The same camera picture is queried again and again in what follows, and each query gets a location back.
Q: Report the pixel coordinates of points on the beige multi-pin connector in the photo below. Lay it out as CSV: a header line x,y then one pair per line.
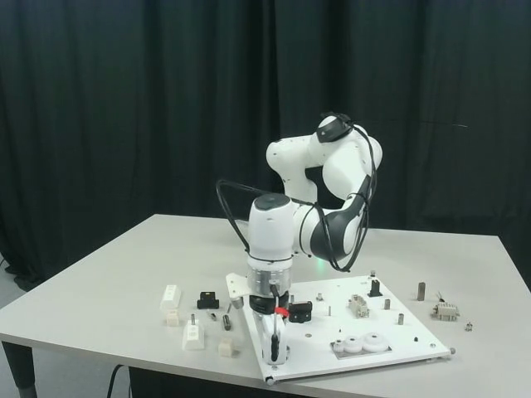
x,y
355,311

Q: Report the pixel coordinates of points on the white small gear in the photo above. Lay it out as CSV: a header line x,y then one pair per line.
x,y
339,344

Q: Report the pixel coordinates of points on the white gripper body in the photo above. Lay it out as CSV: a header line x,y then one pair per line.
x,y
265,331

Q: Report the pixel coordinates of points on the white large gear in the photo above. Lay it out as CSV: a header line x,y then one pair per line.
x,y
374,342

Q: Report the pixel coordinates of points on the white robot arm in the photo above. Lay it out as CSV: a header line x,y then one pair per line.
x,y
269,232

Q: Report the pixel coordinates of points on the white holder with peg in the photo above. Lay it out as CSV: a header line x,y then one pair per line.
x,y
193,336

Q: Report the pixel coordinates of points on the black curtain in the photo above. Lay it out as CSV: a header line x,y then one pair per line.
x,y
124,103

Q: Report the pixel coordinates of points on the white holder block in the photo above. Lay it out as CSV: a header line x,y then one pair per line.
x,y
169,296

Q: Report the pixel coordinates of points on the small white cube holder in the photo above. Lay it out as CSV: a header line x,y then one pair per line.
x,y
171,319
227,347

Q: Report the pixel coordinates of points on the white medium gear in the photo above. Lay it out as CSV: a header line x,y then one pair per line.
x,y
352,343

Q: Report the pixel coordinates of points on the black D-SUB plug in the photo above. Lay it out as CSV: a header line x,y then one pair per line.
x,y
207,299

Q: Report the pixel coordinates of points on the flat white mounting plate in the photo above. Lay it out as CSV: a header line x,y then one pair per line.
x,y
237,286

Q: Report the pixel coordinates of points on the white task board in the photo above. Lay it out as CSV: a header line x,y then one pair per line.
x,y
373,327

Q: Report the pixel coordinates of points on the black plug block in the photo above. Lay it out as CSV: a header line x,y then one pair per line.
x,y
300,312

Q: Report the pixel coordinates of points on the metal square peg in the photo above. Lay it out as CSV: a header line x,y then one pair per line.
x,y
422,290

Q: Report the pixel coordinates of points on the small metal BNC plug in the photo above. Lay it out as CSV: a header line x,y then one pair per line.
x,y
469,326

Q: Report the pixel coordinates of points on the black cylindrical plug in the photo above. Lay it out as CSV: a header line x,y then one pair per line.
x,y
226,322

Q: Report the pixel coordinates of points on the black table leg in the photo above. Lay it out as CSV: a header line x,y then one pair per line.
x,y
18,369

